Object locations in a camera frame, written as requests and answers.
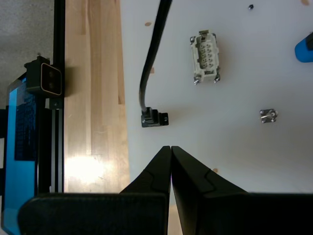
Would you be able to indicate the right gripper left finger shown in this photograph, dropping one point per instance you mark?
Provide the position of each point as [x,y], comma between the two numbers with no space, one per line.
[97,213]

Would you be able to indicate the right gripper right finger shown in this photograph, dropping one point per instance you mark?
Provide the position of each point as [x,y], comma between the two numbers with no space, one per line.
[244,215]

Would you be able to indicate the black USB hub socket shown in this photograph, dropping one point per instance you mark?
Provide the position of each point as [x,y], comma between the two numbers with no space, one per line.
[163,120]

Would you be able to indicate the beige multi-pin connector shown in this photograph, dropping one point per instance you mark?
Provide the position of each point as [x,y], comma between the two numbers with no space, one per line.
[205,57]

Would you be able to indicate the large blue connector housing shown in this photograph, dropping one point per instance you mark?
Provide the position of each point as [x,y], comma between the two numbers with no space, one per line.
[304,49]

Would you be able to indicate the white plastic board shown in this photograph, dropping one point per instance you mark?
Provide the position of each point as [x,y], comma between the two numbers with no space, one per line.
[232,147]

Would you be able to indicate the small metal clamp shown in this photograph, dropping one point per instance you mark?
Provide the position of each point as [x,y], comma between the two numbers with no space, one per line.
[269,116]

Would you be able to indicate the blue lit screen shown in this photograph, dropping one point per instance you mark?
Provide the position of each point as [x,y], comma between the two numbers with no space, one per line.
[12,147]

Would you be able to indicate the small black screw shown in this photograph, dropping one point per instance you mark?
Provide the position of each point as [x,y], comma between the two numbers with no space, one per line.
[250,7]

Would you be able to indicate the black table-level camera box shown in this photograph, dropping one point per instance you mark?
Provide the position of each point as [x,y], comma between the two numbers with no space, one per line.
[50,78]

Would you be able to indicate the black metal frame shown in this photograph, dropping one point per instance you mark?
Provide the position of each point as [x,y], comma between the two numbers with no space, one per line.
[58,36]

